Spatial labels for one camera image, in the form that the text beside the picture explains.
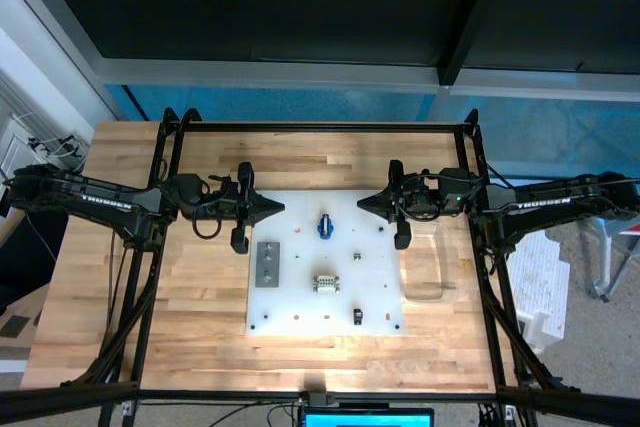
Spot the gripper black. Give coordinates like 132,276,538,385
212,162,286,254
356,160,439,251

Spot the grey metal plate with pegs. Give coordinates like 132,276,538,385
255,240,282,289

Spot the clear plastic tub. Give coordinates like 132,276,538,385
398,225,459,306

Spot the white task board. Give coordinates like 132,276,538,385
245,189,405,337

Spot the white foam packaging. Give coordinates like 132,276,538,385
504,226,571,354

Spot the screen with blue edge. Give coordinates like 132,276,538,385
298,406,435,427

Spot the grey metal stand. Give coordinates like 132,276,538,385
574,206,640,304

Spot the cardboard box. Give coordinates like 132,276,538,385
0,281,51,348

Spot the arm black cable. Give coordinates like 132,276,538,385
397,172,464,222
192,174,226,240

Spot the black table-level camera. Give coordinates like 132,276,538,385
303,382,335,407

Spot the white cable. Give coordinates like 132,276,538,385
24,114,89,161

